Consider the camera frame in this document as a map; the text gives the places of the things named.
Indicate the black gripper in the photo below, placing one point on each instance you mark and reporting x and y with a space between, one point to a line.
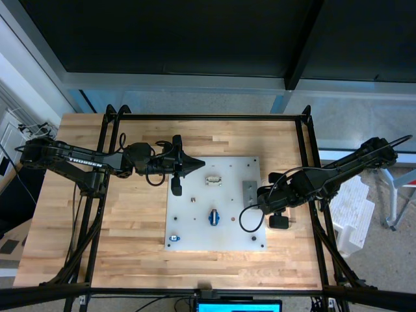
276 198
177 169

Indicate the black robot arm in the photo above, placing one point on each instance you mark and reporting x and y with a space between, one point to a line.
84 159
341 170

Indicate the pale rectangular connector housing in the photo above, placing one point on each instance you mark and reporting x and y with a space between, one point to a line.
214 180

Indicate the grey metal block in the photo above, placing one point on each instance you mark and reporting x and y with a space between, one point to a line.
248 204

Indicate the clear plastic tub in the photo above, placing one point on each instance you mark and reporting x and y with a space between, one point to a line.
294 222

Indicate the black and metal plug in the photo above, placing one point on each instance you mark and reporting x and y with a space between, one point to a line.
214 217

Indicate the white task board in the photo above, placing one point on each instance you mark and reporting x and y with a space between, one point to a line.
201 234

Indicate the blue square socket base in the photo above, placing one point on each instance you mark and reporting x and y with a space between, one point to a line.
170 238

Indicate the laptop screen with blue edge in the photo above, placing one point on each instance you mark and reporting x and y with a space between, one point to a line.
237 307

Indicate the grey metal stand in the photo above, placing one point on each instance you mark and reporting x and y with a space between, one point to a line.
393 195

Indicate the brown cardboard box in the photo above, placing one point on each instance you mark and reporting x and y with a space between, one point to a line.
16 234

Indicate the black aluminium frame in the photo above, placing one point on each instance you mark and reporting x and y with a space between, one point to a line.
208 117

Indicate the blue round connector mount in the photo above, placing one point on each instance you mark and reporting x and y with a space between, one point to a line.
208 218

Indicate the aluminium wall frame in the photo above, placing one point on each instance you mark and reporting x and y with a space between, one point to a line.
162 79

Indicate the small black camera box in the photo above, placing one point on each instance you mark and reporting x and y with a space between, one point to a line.
208 293

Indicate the black wall post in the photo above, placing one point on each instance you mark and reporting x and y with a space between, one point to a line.
302 48

